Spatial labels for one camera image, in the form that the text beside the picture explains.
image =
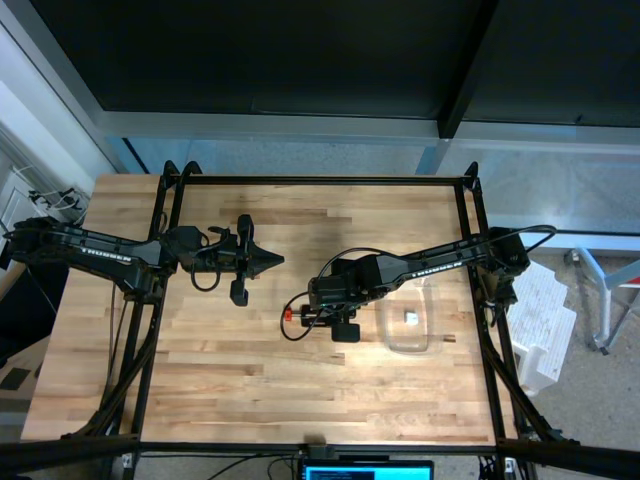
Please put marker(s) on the laptop screen with blue edge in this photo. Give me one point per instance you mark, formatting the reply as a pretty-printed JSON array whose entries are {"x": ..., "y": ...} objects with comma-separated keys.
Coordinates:
[{"x": 365, "y": 472}]

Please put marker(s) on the black vertical room post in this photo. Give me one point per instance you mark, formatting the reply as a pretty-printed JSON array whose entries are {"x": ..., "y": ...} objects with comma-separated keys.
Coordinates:
[{"x": 465, "y": 75}]

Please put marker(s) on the clear plastic tub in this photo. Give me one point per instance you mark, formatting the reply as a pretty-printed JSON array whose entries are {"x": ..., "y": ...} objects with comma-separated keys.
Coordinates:
[{"x": 400, "y": 336}]

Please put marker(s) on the black clamp with red knob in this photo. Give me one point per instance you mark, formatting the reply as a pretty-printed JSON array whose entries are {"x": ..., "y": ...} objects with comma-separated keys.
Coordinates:
[{"x": 288, "y": 315}]

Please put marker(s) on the silver metal stand legs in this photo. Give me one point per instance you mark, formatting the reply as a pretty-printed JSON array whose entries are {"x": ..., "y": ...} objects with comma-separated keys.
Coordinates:
[{"x": 603, "y": 305}]

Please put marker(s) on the black table frame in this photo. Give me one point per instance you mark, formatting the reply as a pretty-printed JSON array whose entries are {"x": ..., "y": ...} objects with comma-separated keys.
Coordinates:
[{"x": 60, "y": 450}]

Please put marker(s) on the black curved frame bracket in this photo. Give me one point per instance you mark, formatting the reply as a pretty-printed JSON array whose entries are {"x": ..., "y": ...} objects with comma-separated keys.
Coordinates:
[
  {"x": 472, "y": 170},
  {"x": 169, "y": 170},
  {"x": 192, "y": 167}
]

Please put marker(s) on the small white block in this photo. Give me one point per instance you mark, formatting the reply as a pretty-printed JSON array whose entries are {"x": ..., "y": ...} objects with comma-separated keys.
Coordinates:
[{"x": 411, "y": 317}]

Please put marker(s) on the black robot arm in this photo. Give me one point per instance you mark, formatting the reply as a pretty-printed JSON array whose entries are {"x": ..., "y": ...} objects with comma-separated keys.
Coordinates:
[
  {"x": 435, "y": 262},
  {"x": 100, "y": 252}
]

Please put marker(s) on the black table-level camera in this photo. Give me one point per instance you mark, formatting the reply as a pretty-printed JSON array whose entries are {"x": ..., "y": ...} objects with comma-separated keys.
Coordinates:
[{"x": 316, "y": 450}]

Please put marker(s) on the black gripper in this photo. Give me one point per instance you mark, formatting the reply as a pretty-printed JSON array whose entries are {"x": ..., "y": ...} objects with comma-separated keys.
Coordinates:
[
  {"x": 346, "y": 333},
  {"x": 225, "y": 260}
]

